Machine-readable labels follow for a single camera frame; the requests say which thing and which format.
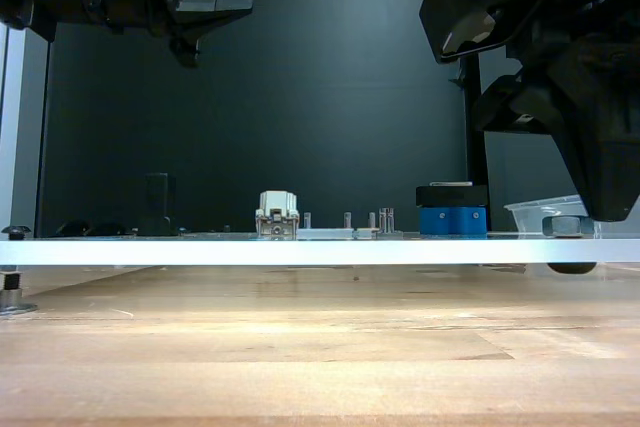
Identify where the beige many-pin connector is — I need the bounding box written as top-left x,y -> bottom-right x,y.
254,190 -> 300,240

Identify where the blue socket block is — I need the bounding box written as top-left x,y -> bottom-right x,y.
415,180 -> 489,237

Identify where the white task board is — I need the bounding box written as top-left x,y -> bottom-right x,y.
0,232 -> 640,267

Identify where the steel bar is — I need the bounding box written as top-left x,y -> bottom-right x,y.
298,228 -> 357,241

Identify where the small grey slotted fitting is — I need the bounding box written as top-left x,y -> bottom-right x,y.
377,206 -> 403,239

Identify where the clear plastic container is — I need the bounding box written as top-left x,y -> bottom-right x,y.
503,193 -> 604,238

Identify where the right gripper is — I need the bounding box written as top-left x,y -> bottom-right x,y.
472,11 -> 640,222

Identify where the steel nut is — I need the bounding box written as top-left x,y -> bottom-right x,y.
541,215 -> 595,238

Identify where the black block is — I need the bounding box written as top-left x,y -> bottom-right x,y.
137,172 -> 179,236

